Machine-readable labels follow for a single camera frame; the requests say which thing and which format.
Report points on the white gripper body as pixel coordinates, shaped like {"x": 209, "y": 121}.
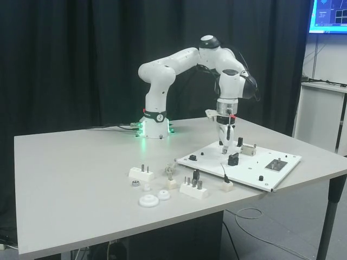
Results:
{"x": 223, "y": 128}

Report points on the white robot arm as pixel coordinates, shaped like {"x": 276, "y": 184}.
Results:
{"x": 158, "y": 70}

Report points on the grey waterproof plug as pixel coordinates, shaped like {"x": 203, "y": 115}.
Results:
{"x": 169, "y": 171}

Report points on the thin black rod red tag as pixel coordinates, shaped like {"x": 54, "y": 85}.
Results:
{"x": 230, "y": 133}

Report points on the black D-SUB plug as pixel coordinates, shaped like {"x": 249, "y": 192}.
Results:
{"x": 233, "y": 160}

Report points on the black USB plug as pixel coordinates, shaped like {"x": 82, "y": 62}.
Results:
{"x": 240, "y": 142}

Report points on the flat white wrist plate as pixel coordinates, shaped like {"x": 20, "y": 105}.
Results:
{"x": 211, "y": 113}

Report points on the black Ethernet plug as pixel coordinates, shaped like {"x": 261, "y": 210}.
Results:
{"x": 226, "y": 178}

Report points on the white task board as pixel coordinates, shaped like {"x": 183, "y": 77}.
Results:
{"x": 244, "y": 173}

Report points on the small white plug holder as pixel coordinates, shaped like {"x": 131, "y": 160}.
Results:
{"x": 170, "y": 184}
{"x": 227, "y": 187}

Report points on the dark metal bolt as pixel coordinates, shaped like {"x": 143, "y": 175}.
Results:
{"x": 195, "y": 177}

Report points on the metal square peg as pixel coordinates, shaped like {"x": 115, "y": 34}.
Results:
{"x": 200, "y": 186}

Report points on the white four-peg holder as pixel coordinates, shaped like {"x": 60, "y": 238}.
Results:
{"x": 193, "y": 192}

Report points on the white medium gear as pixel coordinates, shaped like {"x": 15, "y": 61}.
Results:
{"x": 164, "y": 195}

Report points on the white small gear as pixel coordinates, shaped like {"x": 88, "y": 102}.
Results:
{"x": 146, "y": 187}

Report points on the white two-peg holder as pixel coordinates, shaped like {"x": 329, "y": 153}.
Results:
{"x": 141, "y": 174}

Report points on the white large gear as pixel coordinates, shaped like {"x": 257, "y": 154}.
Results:
{"x": 148, "y": 201}

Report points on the metal nut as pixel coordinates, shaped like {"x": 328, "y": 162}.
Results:
{"x": 135, "y": 183}

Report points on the white cabinet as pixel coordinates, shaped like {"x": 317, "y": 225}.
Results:
{"x": 320, "y": 116}

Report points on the dark metal table leg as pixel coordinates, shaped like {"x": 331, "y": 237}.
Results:
{"x": 329, "y": 216}

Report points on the blue screen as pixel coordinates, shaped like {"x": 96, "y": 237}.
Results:
{"x": 329, "y": 16}

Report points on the black curtain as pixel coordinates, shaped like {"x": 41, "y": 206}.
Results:
{"x": 81, "y": 54}

